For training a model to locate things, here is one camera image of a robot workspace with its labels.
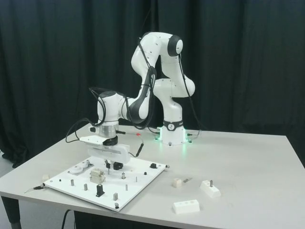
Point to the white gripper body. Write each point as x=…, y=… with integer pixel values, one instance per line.
x=109, y=153

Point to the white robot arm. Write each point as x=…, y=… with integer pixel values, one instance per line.
x=171, y=95

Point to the large metal square peg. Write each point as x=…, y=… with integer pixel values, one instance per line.
x=115, y=196

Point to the white peg holder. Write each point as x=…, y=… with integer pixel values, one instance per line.
x=210, y=190
x=186, y=206

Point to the black D-SUB plug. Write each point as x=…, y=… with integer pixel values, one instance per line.
x=118, y=166

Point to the beige metal connector block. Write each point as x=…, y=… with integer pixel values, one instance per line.
x=97, y=176

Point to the metal BNC plug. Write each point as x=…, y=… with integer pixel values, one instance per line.
x=123, y=175

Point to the white medium gear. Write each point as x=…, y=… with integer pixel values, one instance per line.
x=84, y=166

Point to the flat white mounting plate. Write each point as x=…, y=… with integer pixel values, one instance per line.
x=91, y=140

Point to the black USB plug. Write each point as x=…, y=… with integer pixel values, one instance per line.
x=100, y=190

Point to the white large gear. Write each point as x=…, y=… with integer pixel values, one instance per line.
x=76, y=170

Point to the white task board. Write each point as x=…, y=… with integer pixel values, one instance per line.
x=95, y=195

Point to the small black plug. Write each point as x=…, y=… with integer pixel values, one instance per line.
x=153, y=165

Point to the white round holder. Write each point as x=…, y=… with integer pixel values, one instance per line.
x=45, y=177

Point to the small white holder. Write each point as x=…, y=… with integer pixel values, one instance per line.
x=177, y=183

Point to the small metal bolt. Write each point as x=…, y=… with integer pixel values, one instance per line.
x=187, y=180

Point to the black table leg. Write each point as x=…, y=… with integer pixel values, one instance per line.
x=10, y=212

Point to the black curtain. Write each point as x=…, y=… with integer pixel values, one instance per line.
x=47, y=47

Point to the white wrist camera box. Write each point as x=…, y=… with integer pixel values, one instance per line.
x=95, y=129

